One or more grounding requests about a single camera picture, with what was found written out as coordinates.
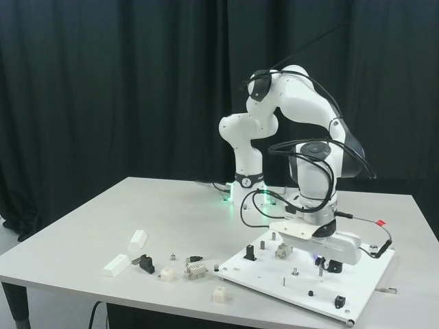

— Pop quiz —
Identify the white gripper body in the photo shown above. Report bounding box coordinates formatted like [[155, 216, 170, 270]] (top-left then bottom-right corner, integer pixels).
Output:
[[280, 232, 362, 267]]

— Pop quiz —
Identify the white task board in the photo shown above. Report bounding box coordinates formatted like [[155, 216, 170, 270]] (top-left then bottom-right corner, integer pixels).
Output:
[[213, 230, 396, 325]]

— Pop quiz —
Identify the metal waterproof plug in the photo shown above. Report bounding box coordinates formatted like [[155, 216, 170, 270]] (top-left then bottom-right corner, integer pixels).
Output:
[[184, 263, 205, 280]]

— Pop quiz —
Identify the black D-SUB plug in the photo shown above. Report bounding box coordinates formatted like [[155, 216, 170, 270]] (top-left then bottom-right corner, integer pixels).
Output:
[[131, 254, 156, 275]]

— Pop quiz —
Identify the long white holder block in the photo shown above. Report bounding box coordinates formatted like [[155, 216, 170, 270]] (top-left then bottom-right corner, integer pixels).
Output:
[[127, 229, 149, 253], [102, 253, 130, 278]]

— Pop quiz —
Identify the black curtain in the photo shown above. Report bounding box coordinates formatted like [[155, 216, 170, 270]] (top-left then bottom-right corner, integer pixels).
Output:
[[0, 0, 439, 234]]

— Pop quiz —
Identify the black table leg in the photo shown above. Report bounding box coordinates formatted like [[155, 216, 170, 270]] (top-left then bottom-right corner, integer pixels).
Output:
[[1, 281, 28, 329]]

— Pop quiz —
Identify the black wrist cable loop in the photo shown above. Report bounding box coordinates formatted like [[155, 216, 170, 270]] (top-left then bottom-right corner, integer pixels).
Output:
[[239, 189, 302, 230]]

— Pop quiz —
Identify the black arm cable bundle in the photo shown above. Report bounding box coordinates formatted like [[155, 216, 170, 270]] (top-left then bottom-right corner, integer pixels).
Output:
[[244, 68, 377, 179]]

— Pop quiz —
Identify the black overhead cable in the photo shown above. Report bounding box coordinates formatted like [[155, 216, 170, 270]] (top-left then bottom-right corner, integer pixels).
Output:
[[270, 19, 356, 69]]

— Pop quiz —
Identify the black cable under table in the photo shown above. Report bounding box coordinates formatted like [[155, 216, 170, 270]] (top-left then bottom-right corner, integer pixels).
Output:
[[89, 300, 106, 329]]

